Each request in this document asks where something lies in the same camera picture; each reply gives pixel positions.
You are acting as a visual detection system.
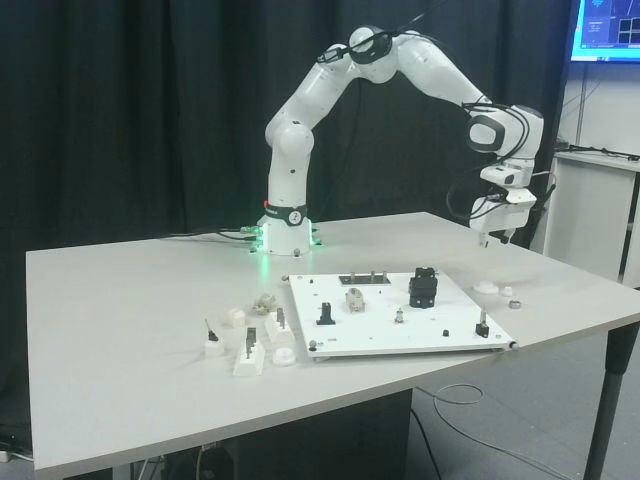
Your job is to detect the black table leg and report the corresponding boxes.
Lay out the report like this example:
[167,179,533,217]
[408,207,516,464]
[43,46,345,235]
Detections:
[583,324,632,480]

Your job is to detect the thin black rod on wire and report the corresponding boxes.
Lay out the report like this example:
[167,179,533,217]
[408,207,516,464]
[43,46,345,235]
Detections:
[529,169,559,221]

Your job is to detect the black floor cable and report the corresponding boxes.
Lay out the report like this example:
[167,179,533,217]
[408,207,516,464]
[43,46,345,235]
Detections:
[409,407,454,480]

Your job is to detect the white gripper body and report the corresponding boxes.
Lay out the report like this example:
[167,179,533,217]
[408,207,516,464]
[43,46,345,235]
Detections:
[469,194,532,235]

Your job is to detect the long white peg holder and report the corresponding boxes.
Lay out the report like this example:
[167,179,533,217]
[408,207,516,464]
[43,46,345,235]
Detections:
[232,347,266,377]

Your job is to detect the blue screen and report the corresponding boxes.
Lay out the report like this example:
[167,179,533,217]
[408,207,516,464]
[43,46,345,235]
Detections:
[569,0,640,65]

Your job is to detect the black curtains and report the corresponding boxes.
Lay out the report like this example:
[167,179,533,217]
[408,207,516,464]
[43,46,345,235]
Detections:
[0,0,572,449]

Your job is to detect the white cabinet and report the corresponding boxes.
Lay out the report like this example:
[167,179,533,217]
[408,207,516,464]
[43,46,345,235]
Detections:
[542,148,640,290]

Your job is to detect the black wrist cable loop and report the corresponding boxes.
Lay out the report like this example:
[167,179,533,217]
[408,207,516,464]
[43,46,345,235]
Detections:
[446,99,534,227]

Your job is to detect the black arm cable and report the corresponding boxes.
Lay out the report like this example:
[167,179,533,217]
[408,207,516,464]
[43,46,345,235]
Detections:
[317,22,419,65]

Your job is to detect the grey floor cable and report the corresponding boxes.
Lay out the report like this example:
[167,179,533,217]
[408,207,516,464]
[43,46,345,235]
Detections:
[431,382,504,454]

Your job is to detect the black D-SUB plug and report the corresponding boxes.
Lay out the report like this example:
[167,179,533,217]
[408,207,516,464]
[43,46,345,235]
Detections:
[408,266,441,309]

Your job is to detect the base cable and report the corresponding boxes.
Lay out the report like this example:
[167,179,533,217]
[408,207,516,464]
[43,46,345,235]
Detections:
[172,225,264,243]

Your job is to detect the white task board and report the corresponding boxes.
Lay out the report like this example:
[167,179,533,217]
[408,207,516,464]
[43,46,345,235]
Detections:
[280,271,520,361]

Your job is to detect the low white peg holder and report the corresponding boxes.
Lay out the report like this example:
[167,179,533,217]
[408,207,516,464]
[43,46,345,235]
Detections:
[262,319,294,344]

